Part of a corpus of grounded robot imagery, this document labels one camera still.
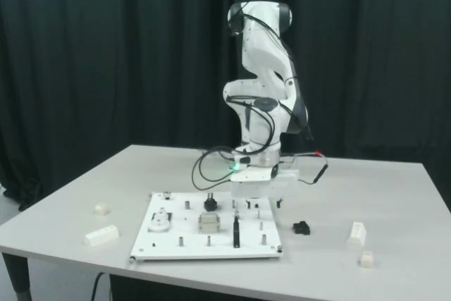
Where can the black waterproof plug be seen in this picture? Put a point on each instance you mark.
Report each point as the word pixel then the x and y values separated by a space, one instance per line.
pixel 210 205

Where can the white large gear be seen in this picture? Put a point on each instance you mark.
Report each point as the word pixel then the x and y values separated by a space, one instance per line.
pixel 159 225

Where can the black under-table panel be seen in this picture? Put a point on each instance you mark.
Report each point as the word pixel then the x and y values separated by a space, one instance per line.
pixel 246 290

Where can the white mounting plate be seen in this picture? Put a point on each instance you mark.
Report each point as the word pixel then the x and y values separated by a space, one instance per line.
pixel 252 176

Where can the thin black rod red tag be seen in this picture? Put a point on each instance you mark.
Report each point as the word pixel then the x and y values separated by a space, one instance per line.
pixel 322 171

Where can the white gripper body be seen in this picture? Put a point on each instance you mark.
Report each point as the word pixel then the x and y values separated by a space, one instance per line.
pixel 253 190

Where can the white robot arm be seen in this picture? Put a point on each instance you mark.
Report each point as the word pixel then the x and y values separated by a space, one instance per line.
pixel 260 68

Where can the black curtain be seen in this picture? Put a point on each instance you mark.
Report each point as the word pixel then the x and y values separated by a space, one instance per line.
pixel 105 50

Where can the black D-SUB plug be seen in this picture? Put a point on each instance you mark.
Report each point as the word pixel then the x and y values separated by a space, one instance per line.
pixel 302 228

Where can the metal BNC plug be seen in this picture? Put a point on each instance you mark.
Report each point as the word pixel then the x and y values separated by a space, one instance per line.
pixel 166 195

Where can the black table leg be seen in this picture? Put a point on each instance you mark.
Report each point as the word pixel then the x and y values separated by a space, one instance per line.
pixel 15 276

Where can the long white peg holder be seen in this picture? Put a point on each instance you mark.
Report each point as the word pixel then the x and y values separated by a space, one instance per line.
pixel 356 233
pixel 100 235

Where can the white task board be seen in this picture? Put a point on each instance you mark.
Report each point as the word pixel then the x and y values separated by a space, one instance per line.
pixel 197 248

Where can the small white cube holder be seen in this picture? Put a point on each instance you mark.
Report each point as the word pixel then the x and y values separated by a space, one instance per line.
pixel 367 258
pixel 101 208

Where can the white small gear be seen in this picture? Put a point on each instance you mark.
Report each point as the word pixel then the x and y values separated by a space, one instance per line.
pixel 162 214

